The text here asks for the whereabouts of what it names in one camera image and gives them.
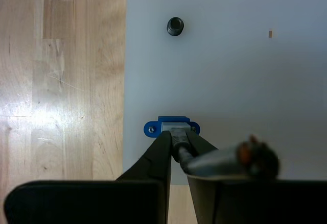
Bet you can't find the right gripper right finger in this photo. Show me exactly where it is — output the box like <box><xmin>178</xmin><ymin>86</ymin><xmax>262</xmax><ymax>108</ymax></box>
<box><xmin>186</xmin><ymin>130</ymin><xmax>327</xmax><ymax>224</ymax></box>

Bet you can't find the blue socket block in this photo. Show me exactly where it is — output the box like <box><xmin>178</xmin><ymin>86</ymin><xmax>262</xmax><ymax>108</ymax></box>
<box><xmin>143</xmin><ymin>115</ymin><xmax>201</xmax><ymax>140</ymax></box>

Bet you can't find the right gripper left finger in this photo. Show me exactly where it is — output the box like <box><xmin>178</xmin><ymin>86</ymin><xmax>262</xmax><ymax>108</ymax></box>
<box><xmin>3</xmin><ymin>130</ymin><xmax>172</xmax><ymax>224</ymax></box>

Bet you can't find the white task board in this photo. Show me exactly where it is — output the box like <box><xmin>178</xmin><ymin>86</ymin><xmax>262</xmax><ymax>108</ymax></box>
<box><xmin>122</xmin><ymin>0</ymin><xmax>327</xmax><ymax>186</ymax></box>

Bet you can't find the short black cable frayed end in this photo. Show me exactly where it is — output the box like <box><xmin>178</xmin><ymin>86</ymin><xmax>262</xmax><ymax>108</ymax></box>
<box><xmin>169</xmin><ymin>126</ymin><xmax>280</xmax><ymax>182</ymax></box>

